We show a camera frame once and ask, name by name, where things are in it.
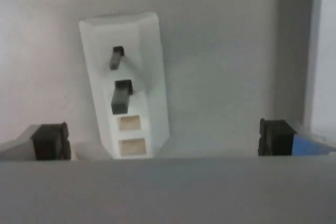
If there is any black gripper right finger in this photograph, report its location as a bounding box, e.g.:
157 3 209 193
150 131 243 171
258 118 336 157

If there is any thick metal square peg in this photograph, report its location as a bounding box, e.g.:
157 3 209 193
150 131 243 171
110 79 134 115

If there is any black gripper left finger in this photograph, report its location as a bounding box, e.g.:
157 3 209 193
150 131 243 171
0 121 72 162

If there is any white square peg holder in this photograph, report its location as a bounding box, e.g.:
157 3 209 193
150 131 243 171
72 12 171 160

